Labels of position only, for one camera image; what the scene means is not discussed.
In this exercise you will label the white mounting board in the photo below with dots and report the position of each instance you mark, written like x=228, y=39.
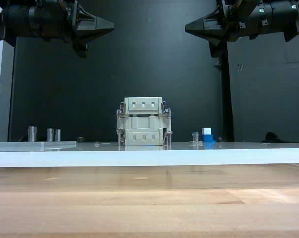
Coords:
x=149, y=156

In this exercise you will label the beige ten-pin connector insert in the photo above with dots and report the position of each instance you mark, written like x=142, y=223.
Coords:
x=143, y=105

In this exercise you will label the metal threaded standoff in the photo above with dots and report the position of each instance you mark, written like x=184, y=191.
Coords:
x=195, y=137

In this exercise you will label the black socket head screw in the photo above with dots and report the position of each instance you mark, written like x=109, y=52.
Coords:
x=218, y=140
x=80, y=139

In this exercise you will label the tall notched metal post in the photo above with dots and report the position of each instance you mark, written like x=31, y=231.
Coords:
x=32, y=134

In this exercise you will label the small clear stud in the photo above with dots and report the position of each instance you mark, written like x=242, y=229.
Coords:
x=96, y=143

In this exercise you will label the beige connector base insert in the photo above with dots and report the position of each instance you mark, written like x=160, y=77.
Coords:
x=144, y=122

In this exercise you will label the blue plastic block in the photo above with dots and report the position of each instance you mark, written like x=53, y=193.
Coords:
x=209, y=138

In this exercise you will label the small white cube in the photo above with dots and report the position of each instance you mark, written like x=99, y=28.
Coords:
x=206, y=131

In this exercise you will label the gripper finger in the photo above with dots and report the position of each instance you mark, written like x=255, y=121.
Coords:
x=206, y=26
x=94, y=24

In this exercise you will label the black lump object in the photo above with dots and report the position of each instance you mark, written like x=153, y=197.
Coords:
x=273, y=137

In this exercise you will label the short metal post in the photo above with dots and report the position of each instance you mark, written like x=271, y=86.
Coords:
x=49, y=135
x=58, y=135

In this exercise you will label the black frame post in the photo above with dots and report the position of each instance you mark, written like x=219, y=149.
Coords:
x=226, y=99

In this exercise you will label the clear acrylic plate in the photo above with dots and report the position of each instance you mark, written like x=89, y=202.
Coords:
x=27, y=145

